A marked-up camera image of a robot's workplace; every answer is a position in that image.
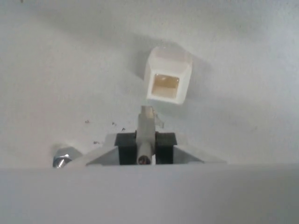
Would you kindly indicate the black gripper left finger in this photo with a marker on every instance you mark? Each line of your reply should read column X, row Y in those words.
column 126, row 149

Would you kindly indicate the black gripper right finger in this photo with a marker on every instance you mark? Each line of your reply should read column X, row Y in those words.
column 165, row 149

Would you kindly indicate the grey Ethernet plug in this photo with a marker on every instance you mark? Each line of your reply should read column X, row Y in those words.
column 146, row 130

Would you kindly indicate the small white plug holder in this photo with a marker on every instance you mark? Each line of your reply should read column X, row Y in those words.
column 168, row 58

